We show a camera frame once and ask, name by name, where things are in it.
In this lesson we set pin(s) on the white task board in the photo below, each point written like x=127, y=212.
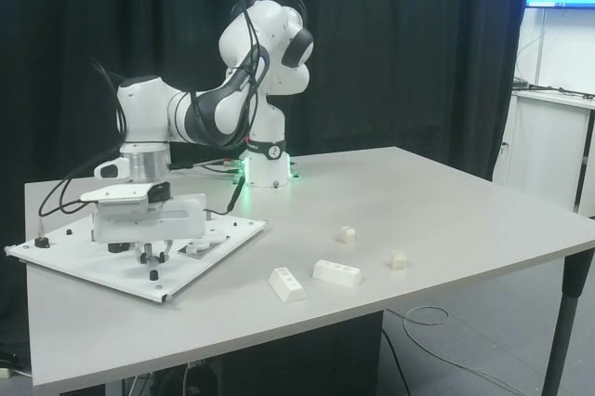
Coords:
x=83, y=275

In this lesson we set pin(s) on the black knob plug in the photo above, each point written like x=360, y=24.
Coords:
x=42, y=242

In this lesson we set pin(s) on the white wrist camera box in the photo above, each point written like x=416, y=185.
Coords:
x=111, y=170

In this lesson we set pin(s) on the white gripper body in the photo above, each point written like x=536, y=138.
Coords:
x=181, y=221

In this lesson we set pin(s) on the black box under table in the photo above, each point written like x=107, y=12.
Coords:
x=279, y=354

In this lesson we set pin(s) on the small white cube holder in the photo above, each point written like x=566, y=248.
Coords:
x=397, y=260
x=347, y=234

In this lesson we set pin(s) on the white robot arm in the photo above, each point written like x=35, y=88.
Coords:
x=274, y=43

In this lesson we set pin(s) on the white three-hole holder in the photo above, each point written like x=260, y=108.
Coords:
x=286, y=285
x=337, y=273

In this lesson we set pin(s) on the black table leg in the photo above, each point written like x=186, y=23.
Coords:
x=569, y=312

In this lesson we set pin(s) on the white gear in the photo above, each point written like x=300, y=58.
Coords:
x=216, y=236

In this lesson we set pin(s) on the black curtain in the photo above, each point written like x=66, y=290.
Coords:
x=418, y=43

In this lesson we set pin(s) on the white cabinet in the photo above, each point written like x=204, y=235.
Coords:
x=544, y=149

